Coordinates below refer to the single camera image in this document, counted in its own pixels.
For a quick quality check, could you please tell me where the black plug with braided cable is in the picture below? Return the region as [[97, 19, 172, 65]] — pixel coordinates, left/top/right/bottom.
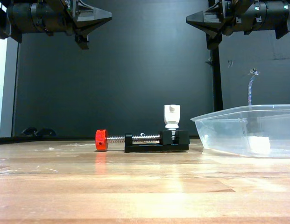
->
[[245, 67, 261, 139]]

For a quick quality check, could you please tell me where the white power receptacle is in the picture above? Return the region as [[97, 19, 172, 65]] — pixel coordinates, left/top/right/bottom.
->
[[163, 104, 182, 141]]

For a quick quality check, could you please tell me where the clear plastic tub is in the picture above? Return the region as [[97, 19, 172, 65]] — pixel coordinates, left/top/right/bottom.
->
[[190, 104, 290, 160]]

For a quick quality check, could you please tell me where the black vise with red knob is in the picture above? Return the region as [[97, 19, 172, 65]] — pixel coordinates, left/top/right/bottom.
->
[[95, 128, 190, 154]]

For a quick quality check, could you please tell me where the black wall pillar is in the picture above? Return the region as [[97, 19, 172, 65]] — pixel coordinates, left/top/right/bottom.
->
[[205, 46, 224, 113]]

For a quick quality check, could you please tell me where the grey aluminium window frame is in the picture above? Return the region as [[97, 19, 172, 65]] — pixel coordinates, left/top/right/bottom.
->
[[0, 37, 19, 139]]

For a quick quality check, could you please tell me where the black metal table frame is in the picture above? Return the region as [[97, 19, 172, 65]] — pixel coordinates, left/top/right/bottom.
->
[[0, 127, 204, 144]]

